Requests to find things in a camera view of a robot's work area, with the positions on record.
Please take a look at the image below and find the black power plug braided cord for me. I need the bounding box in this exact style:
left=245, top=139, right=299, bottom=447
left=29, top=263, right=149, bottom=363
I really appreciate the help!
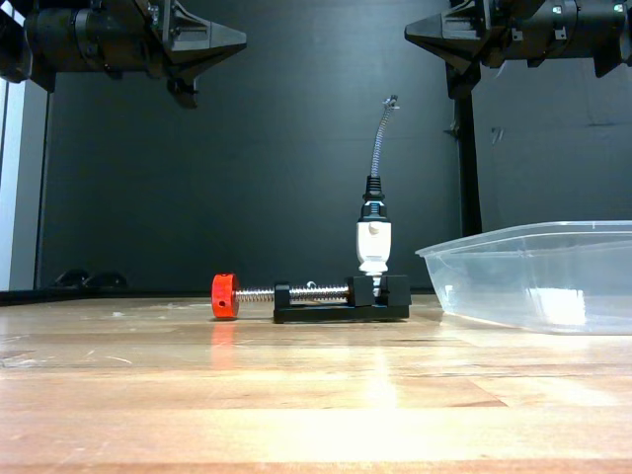
left=357, top=93, right=401, bottom=224

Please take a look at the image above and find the white receptacle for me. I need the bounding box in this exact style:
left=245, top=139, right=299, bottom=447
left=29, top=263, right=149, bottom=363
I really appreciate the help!
left=355, top=220, right=394, bottom=297

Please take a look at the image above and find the clear plastic tub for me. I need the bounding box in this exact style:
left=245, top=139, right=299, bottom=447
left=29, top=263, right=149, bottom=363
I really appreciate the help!
left=414, top=219, right=632, bottom=337

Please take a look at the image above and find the black vise orange knob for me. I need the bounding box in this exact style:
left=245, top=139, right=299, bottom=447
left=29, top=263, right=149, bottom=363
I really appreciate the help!
left=210, top=273, right=412, bottom=326

